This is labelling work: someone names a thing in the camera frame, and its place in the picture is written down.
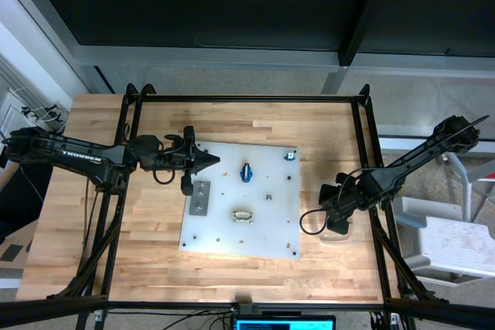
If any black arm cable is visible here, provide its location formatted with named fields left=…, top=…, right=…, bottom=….
left=152, top=162, right=176, bottom=185
left=299, top=168, right=374, bottom=237

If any black table-level camera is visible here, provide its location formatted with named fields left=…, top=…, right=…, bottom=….
left=236, top=298, right=259, bottom=314

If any brown cardboard box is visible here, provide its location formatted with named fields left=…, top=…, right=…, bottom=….
left=0, top=216, right=40, bottom=270

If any white cable bundle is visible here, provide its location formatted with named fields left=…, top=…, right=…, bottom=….
left=19, top=102, right=70, bottom=131

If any laptop screen blue edge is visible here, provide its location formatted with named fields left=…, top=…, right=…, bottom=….
left=232, top=314, right=337, bottom=330

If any white board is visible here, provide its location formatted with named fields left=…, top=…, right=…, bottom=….
left=178, top=140, right=303, bottom=262

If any black frame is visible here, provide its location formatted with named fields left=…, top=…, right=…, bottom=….
left=0, top=82, right=495, bottom=330

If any clear plastic tub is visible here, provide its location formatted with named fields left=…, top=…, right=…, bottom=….
left=309, top=188, right=355, bottom=247

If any aluminium plate with pegs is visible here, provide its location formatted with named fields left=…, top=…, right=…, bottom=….
left=188, top=179, right=212, bottom=217

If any blue round connector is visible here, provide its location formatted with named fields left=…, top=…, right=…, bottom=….
left=238, top=162, right=254, bottom=184

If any beige connector base with clamps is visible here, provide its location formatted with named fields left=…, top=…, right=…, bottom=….
left=231, top=209, right=255, bottom=225

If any white step stool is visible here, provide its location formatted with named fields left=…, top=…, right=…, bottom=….
left=394, top=148, right=495, bottom=288

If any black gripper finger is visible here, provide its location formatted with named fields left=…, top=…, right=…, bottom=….
left=194, top=158, right=221, bottom=174
left=194, top=147, right=221, bottom=161

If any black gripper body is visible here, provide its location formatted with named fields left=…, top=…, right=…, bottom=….
left=166, top=125, right=196, bottom=197
left=319, top=179, right=364, bottom=236

